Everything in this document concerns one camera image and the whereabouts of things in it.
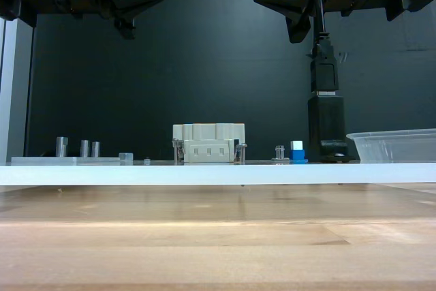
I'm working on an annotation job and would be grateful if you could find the black USB cable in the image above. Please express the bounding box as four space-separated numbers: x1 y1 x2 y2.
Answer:
301 0 328 38

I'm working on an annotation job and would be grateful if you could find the black USB connector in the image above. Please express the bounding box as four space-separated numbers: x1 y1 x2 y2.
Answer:
310 33 340 96

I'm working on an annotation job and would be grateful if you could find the black USB hub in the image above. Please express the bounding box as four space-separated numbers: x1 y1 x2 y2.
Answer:
307 95 356 164

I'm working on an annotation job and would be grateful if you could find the beige connector housing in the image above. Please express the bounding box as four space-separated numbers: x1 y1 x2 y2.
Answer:
172 123 247 166

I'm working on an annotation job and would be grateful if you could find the clear plastic bushing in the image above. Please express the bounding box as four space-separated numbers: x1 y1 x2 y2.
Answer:
271 144 290 163

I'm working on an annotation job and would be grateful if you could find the blue socket block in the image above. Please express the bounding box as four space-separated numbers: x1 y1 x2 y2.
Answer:
289 149 309 164

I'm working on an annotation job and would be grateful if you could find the light grey upright panel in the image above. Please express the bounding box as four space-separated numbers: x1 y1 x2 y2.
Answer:
0 16 34 164

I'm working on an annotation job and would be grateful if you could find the notched metal peg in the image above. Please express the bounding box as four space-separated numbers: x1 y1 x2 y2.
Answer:
56 136 69 158

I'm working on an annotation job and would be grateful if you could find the clear plastic tub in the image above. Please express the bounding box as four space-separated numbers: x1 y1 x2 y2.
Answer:
346 128 436 164

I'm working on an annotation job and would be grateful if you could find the white board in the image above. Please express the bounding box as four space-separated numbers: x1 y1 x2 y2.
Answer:
0 162 436 187

